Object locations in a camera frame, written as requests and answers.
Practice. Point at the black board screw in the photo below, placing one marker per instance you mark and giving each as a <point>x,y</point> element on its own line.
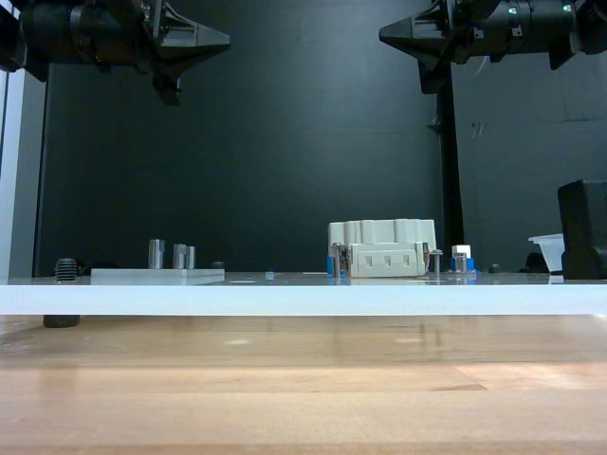
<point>66,271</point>
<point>494,267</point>
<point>217,264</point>

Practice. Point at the beige HAN10E hub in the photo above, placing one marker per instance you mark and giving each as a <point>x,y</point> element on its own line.
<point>389,258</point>

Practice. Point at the grey metal peg plate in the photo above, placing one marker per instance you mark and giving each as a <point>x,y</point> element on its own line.
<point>142,276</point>

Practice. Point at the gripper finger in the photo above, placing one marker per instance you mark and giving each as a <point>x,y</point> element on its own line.
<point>403,35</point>
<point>211,42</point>

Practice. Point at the black block fixture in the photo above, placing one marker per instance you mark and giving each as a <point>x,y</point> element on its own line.
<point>583,227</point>

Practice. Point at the black upright post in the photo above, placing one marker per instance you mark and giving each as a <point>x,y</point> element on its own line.
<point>450,189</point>

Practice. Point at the blue white small socket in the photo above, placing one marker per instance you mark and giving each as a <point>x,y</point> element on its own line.
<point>462,250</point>

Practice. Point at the black rubber board foot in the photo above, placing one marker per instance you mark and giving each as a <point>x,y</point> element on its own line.
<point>60,322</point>

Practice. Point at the grey window frame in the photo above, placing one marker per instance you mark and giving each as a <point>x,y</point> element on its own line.
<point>19,189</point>

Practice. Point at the clear plastic tub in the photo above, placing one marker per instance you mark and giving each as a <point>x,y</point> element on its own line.
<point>552,251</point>

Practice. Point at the white board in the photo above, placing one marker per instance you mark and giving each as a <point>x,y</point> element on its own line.
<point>303,298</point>

